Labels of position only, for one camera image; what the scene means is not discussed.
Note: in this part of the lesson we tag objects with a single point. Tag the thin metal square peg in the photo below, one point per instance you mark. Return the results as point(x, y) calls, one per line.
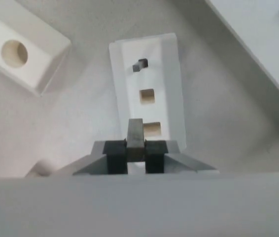
point(138, 67)

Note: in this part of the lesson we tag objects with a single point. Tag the white task board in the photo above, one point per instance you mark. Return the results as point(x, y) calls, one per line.
point(265, 37)

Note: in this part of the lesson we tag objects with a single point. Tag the white square peg holder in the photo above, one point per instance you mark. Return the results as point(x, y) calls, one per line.
point(151, 74)

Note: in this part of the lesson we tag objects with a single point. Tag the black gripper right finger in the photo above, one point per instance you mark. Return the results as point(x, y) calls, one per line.
point(154, 160)

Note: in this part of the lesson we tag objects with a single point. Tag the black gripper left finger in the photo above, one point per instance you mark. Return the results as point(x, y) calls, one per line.
point(116, 160)

